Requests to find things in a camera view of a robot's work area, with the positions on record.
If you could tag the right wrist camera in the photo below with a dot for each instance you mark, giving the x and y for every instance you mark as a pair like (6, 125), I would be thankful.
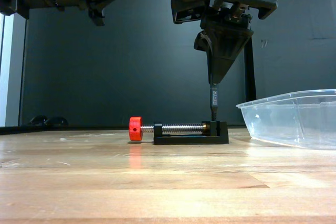
(186, 6)

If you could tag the black clamp with red knob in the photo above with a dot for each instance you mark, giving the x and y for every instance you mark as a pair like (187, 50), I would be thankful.
(189, 137)

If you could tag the clear plastic container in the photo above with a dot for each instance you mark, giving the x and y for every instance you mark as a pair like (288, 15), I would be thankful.
(294, 121)

